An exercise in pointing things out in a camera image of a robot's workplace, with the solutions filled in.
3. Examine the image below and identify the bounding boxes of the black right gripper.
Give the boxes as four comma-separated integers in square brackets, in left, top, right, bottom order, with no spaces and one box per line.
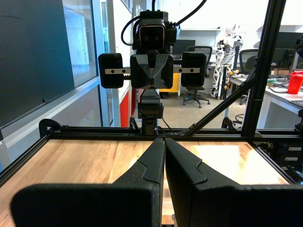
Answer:
[98,48,208,90]

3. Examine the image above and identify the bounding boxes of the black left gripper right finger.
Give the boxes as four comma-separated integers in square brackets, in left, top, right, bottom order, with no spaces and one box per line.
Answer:
[165,138,303,227]

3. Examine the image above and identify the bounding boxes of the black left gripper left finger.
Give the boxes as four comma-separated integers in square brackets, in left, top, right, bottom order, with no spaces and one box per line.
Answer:
[10,138,165,227]

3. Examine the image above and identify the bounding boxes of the yellow drawer cabinet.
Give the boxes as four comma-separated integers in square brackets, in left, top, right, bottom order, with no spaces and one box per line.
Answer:
[172,72,182,96]

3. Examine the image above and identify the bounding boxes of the black computer monitor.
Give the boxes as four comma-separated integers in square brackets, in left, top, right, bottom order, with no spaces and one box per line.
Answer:
[172,39,196,60]
[272,31,303,70]

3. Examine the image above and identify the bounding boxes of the red cabinet panel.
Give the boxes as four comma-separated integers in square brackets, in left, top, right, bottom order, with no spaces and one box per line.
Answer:
[119,89,138,128]

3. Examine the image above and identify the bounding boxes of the black mesh office chair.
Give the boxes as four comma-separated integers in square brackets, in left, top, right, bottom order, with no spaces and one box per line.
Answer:
[181,45,213,109]

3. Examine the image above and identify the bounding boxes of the black equipment box white labels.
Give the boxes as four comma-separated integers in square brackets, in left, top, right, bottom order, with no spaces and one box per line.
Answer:
[257,141,303,185]

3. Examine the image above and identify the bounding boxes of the white humanoid robot figure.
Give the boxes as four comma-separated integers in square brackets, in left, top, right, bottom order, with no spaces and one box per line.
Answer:
[211,23,247,98]

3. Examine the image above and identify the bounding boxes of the grey office chair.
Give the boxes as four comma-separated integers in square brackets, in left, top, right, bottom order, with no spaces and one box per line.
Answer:
[238,48,259,105]

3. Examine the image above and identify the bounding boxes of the white office desk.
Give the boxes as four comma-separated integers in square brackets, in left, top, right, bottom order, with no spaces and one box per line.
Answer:
[228,75,303,130]

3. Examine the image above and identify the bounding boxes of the red mesh cup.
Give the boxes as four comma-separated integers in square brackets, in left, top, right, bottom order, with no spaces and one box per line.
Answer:
[287,70,303,95]

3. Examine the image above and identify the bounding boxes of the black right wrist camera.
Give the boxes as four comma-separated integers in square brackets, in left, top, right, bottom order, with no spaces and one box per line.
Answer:
[138,10,169,51]

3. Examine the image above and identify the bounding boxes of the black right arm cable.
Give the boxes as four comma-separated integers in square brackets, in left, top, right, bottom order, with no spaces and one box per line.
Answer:
[175,0,207,26]
[121,15,140,46]

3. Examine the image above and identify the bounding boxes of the black aluminium table frame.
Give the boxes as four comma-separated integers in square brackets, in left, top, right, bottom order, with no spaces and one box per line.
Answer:
[0,0,303,187]

